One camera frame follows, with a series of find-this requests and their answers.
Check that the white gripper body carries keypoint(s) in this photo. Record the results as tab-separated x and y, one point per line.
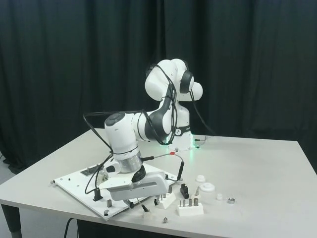
143	187

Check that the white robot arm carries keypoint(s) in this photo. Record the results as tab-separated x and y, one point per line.
178	116

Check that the white sloped peg holder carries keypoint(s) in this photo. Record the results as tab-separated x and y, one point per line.
168	201

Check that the tall metal square peg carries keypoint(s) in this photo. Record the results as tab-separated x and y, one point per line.
170	190

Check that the small white plug holder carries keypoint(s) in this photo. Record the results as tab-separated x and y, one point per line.
147	215

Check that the thin metal round peg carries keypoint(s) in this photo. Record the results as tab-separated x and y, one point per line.
180	203

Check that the flat white mounting plate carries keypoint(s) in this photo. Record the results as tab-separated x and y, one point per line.
116	183

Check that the black Ethernet plug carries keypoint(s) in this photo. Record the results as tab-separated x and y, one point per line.
184	190

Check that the medium metal round peg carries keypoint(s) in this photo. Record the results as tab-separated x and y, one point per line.
190	202

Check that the black D-SUB plug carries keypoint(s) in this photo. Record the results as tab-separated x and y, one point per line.
97	196

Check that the white wide peg holder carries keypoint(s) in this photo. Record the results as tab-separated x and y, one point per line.
190	210

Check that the white narrow peg holder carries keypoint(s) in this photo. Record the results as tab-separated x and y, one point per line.
195	194

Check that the thick metal round peg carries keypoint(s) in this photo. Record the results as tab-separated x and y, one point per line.
196	201

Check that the metal peg in narrow holder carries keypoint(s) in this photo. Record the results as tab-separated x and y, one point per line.
197	191

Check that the white medium gear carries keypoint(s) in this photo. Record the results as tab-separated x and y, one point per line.
200	178

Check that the white large gear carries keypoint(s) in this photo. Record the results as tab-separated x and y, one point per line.
207	187

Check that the white task board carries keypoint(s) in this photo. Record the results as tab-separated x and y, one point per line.
71	188

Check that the white small gear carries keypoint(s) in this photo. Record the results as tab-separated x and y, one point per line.
219	196

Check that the metal bolt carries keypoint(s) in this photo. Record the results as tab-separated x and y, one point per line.
231	200

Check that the dark table leg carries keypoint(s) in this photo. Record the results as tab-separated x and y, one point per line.
10	220

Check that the black curtains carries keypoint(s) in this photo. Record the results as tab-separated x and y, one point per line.
49	62

